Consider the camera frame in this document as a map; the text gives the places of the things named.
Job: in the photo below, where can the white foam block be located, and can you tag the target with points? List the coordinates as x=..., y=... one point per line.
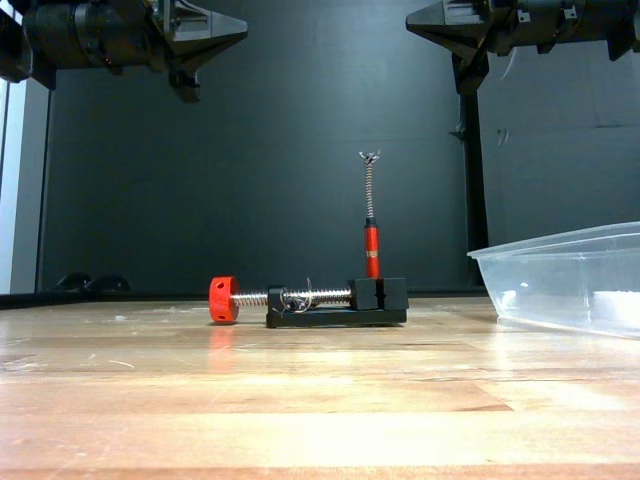
x=617, y=306

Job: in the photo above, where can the black metal frame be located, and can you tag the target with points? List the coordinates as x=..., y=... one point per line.
x=474, y=200

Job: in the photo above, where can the red RCA socket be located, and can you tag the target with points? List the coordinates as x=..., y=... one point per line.
x=374, y=269

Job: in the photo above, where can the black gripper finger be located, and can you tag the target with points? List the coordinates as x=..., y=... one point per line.
x=467, y=49
x=200, y=52
x=450, y=22
x=215, y=27

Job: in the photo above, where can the clear plastic tub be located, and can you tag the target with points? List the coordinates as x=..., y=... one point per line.
x=545, y=290

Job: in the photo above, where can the black clamp with red knob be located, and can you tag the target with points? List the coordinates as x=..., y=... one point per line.
x=380, y=300

